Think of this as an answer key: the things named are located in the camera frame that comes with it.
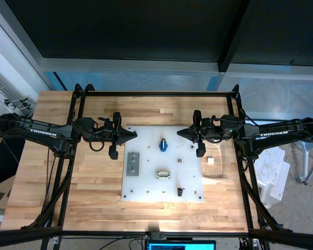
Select white foam packing piece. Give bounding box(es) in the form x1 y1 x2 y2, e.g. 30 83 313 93
254 149 290 209

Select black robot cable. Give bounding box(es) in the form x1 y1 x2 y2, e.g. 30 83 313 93
89 139 105 152
202 131 223 144

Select beige multi-pin connector housing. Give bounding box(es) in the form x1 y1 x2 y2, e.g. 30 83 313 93
156 170 172 180

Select screen with blue edge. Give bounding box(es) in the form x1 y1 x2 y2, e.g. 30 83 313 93
145 240 216 250

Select grey metal stand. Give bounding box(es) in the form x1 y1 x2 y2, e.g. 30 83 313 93
296 140 313 185

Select black aluminium frame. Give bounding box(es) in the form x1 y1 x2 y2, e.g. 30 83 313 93
0 83 313 250

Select blue connector with grey bar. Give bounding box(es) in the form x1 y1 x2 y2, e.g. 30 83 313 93
158 138 169 153

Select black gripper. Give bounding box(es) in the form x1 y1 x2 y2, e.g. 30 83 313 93
95 112 138 160
177 110 221 158

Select grey metal plate with pegs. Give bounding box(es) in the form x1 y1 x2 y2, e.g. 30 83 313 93
127 152 141 177

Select white taskboard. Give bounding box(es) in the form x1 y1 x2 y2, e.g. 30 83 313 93
121 124 206 203

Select clear plastic tub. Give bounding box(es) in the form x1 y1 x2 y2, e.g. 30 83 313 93
202 142 227 181

